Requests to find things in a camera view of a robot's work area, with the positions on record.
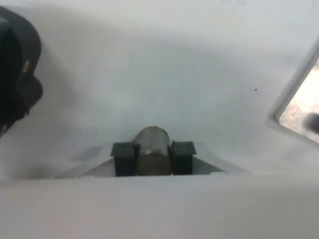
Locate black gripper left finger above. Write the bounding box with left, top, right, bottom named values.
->
left=54, top=142, right=140, bottom=179

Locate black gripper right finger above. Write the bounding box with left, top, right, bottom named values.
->
left=170, top=140, right=228, bottom=176

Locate metal round peg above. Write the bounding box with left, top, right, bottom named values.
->
left=134, top=125, right=173, bottom=177

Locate white task board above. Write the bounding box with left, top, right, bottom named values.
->
left=0, top=0, right=319, bottom=180

